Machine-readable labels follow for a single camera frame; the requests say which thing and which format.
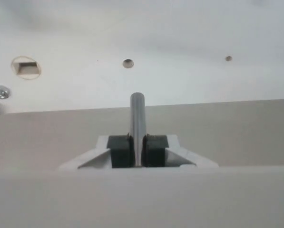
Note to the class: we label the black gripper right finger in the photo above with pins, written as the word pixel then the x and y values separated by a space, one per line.
pixel 154 152

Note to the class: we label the silver cross-head screw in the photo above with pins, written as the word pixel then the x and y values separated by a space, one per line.
pixel 1 92

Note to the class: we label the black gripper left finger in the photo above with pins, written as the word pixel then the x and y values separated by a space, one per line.
pixel 119 152

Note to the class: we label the white task board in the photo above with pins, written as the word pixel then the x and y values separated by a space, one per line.
pixel 141 52

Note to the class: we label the metal round peg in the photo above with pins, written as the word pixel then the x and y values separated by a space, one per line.
pixel 137 114

